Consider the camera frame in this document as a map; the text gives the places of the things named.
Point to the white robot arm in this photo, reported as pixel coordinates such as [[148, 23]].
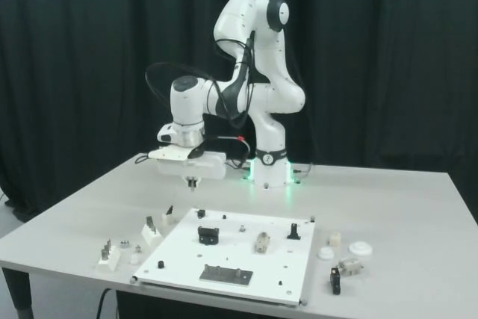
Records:
[[284, 95]]

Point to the thick metal peg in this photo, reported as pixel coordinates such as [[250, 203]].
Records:
[[149, 222]]

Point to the flat white mount plate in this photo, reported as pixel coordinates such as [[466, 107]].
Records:
[[168, 154]]

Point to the white large gear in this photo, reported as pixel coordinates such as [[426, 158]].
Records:
[[360, 249]]

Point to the metal BNC plug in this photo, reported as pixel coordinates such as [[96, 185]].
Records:
[[138, 248]]

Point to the cream plug holder block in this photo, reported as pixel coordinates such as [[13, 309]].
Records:
[[335, 240]]

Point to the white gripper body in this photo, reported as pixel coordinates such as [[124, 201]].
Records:
[[201, 167]]

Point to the white task board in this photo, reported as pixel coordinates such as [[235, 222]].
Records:
[[242, 259]]

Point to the small black plug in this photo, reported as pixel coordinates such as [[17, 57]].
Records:
[[170, 211]]

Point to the thin black rod red tag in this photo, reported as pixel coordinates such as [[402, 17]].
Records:
[[224, 137]]

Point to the black D-SUB plug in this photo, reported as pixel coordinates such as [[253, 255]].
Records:
[[335, 281]]

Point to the black curtain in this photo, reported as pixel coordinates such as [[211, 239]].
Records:
[[74, 35]]

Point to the small white plug holder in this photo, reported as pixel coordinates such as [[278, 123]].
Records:
[[167, 221]]

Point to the silver metal plug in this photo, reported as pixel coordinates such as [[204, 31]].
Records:
[[352, 266]]

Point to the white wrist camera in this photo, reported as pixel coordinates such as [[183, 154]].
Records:
[[166, 134]]

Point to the metal bolt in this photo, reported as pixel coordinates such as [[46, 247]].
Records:
[[124, 243]]

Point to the long white peg holder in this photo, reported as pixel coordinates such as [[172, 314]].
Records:
[[108, 263], [151, 238]]

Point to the black table leg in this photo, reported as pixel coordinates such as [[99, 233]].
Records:
[[15, 293]]

